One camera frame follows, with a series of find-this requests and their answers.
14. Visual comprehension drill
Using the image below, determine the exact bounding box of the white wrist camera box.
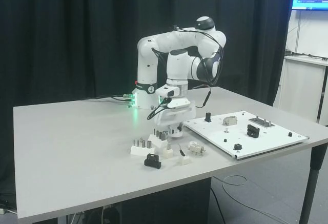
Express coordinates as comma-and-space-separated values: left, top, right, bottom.
156, 85, 180, 98

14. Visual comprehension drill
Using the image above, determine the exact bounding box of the black curtain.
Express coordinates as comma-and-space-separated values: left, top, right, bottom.
0, 0, 295, 204

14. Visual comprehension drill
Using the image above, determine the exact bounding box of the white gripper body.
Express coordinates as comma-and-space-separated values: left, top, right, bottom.
155, 103, 197, 128

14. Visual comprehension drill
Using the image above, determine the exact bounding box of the black base cable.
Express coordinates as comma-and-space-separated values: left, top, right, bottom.
84, 94, 134, 102

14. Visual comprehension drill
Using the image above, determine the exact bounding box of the white task board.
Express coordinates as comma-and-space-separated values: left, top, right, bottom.
183, 110, 310, 161

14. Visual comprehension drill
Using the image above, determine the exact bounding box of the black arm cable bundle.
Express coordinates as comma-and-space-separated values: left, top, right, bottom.
152, 25, 224, 86

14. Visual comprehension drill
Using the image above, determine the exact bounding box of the white stepped peg holder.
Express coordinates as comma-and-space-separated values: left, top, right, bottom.
148, 129, 170, 150
130, 138, 155, 157

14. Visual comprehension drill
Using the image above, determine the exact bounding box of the grey floor cable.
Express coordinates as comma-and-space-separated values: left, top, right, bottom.
214, 174, 304, 209

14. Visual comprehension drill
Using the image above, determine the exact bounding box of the thin black rod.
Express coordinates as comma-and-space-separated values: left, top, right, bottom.
201, 87, 212, 107

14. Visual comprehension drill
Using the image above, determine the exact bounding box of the white cabinet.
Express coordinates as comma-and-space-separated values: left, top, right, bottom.
273, 54, 328, 127

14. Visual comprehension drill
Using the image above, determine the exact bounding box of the black table leg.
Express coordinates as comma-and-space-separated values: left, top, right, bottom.
301, 144, 322, 218

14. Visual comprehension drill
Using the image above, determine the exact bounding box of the black D-SUB plug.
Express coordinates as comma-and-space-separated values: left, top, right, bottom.
143, 153, 162, 170

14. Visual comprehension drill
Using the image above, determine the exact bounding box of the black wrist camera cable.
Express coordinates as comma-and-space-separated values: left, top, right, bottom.
147, 98, 171, 121

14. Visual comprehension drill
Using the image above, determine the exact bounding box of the white large gear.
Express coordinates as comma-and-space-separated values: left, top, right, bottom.
169, 128, 184, 139

